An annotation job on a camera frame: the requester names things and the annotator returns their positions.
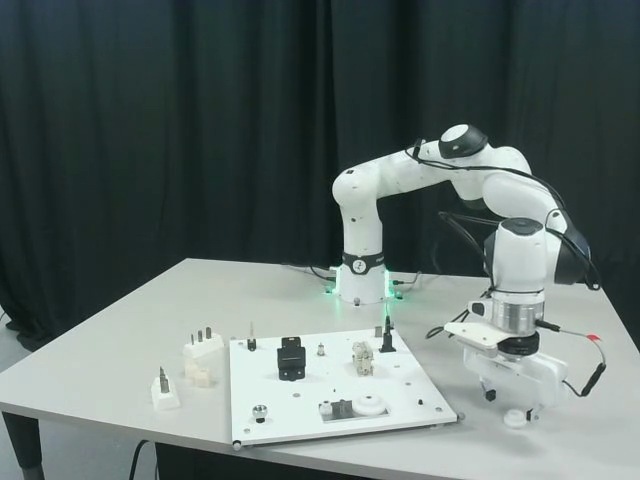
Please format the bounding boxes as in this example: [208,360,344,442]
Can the pale plug connector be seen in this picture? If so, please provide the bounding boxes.
[351,340,375,377]

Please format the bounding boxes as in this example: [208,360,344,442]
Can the black base cable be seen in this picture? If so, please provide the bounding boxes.
[282,262,335,281]
[392,271,425,291]

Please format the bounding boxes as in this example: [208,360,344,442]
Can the white small peg holder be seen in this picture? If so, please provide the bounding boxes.
[149,378,181,411]

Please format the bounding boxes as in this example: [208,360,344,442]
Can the thin black rod on wire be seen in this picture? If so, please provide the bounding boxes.
[542,322,609,400]

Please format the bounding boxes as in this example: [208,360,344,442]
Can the white wide peg holder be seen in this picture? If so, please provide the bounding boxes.
[180,333,224,360]

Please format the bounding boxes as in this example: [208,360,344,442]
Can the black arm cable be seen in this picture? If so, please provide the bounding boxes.
[404,139,601,294]

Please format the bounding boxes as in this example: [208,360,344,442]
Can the black cable under table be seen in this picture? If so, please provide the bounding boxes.
[130,438,156,480]

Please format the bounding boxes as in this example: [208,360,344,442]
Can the silver flange ring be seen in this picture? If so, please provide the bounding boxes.
[492,299,545,334]

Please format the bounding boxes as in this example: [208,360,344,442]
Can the dark table leg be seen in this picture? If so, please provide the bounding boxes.
[0,409,44,480]

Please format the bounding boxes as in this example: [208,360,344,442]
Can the white large gear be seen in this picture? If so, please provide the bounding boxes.
[355,394,387,417]

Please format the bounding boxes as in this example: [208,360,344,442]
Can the black D-SUB plug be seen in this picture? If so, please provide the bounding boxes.
[276,336,307,384]

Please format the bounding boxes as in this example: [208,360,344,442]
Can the black curtains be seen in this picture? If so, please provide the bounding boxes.
[0,0,640,346]

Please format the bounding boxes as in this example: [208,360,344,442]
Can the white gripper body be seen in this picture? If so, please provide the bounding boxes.
[462,347,570,409]

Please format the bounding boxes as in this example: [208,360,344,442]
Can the white task board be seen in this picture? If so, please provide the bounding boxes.
[228,327,466,448]

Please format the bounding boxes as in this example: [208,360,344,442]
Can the cream block holder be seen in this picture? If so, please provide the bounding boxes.
[183,355,219,389]

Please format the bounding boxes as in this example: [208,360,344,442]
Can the black camera cable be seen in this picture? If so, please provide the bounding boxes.
[424,307,474,341]

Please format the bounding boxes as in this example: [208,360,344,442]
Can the flat white mount plate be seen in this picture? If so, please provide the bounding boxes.
[443,322,504,347]

